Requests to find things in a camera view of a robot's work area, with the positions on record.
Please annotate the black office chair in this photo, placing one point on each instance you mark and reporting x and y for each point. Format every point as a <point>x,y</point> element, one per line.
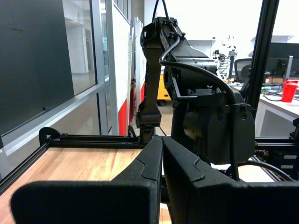
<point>241,70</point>

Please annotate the dark computer monitor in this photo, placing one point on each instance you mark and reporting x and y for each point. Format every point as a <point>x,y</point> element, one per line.
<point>280,50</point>

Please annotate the yellow cabinet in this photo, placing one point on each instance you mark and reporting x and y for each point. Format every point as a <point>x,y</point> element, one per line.
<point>162,91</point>

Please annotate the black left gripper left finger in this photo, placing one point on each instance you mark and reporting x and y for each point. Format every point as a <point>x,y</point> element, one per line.
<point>81,203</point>

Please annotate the white equipment stand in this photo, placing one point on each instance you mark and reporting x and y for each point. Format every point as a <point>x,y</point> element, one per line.
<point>224,67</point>

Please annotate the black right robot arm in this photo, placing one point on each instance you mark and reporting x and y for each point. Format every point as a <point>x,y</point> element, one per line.
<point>151,81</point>

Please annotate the red plastic cup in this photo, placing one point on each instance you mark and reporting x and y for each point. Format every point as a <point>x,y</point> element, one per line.
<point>289,91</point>

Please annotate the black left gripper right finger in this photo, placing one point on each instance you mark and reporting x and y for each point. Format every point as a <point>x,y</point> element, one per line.
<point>222,203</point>

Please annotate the white and red partition panel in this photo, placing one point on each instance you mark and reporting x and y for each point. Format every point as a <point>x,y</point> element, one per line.
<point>122,70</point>

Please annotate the black aluminium table frame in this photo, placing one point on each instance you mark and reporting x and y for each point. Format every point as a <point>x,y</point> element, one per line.
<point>264,46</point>

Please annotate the white desk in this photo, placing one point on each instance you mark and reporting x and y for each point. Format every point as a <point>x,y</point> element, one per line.
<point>275,107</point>

